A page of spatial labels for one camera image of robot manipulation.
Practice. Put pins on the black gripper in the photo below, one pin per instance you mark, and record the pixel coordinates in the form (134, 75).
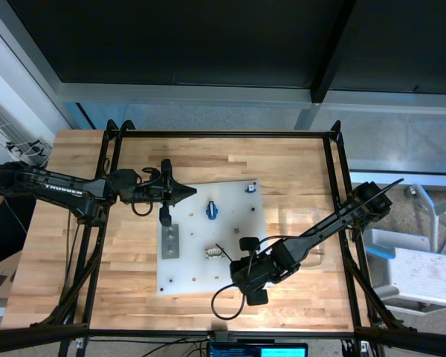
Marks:
(165, 169)
(258, 273)

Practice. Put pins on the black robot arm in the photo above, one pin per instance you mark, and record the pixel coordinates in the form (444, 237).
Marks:
(319, 232)
(59, 187)

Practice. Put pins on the beige connector housing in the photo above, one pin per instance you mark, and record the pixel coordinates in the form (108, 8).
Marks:
(213, 253)

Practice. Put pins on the blue connector clamp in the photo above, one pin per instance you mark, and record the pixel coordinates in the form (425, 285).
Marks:
(207, 215)

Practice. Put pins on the white plastic board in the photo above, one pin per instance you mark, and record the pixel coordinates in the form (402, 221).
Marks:
(193, 260)

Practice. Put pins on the grey metal plate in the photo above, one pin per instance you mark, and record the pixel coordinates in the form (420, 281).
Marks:
(164, 240)

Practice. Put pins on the small blue white socket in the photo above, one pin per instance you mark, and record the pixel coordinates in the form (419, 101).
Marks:
(249, 189)

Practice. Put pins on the clear plastic tub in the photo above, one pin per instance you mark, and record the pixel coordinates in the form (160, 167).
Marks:
(293, 223)

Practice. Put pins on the screen with blue edge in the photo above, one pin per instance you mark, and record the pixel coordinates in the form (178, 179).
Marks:
(275, 351)

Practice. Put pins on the white step stool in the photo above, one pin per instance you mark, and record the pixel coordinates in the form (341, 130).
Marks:
(420, 275)

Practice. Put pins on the brown cardboard box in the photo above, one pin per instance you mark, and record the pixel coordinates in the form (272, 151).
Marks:
(0, 271)

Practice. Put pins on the black table level camera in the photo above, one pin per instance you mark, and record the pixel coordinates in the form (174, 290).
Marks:
(223, 335)

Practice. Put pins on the black metal frame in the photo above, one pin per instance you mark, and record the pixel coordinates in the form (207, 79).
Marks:
(223, 134)

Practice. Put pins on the black vertical post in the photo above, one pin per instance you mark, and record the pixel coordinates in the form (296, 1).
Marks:
(327, 74)

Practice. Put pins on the white metal chair frame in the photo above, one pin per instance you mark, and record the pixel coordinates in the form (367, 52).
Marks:
(433, 223)

